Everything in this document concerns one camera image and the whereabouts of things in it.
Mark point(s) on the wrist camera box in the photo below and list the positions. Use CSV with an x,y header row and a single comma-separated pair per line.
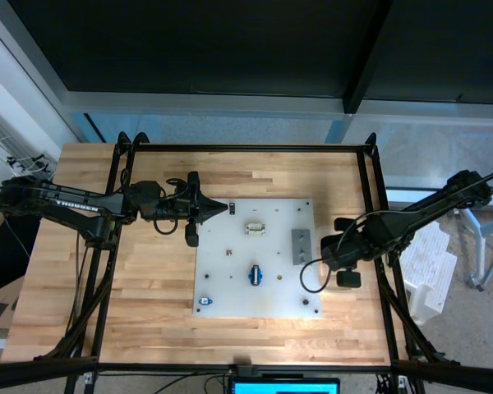
x,y
330,252

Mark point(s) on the black aluminium frame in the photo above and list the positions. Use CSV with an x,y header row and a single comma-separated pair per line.
x,y
246,147

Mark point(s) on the grey aluminium block with holes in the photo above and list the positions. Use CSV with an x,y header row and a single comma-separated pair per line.
x,y
302,246

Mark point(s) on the brown cardboard box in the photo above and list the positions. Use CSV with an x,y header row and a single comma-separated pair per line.
x,y
4,293

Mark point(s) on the grey metal stand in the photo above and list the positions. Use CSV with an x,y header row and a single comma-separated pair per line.
x,y
480,254

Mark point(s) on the white task board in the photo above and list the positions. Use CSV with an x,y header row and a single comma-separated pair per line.
x,y
230,295

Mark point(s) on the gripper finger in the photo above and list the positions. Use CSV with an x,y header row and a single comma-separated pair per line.
x,y
207,212
207,202

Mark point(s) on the blue round connector mount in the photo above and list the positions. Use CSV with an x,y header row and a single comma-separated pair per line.
x,y
250,276

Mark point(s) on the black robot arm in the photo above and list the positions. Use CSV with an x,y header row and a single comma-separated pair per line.
x,y
86,205
415,215

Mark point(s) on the white foam block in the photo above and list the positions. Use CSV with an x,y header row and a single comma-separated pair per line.
x,y
431,267

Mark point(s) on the silver frame bracket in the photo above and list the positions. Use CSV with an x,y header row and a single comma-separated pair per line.
x,y
88,378
402,381

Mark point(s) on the black camera on frame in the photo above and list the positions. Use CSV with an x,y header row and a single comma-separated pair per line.
x,y
246,369

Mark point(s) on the laptop screen with blue edge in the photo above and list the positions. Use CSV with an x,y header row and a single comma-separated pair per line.
x,y
283,388

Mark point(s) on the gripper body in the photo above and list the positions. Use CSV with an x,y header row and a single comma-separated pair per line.
x,y
348,280
192,236

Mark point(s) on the small black socket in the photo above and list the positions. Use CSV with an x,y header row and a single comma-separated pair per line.
x,y
232,208

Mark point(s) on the black connector plug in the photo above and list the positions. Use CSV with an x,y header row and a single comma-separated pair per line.
x,y
254,276

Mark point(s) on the blue square connector mount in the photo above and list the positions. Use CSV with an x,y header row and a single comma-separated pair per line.
x,y
198,303

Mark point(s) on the beige connector housing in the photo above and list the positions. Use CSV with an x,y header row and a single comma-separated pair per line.
x,y
254,229

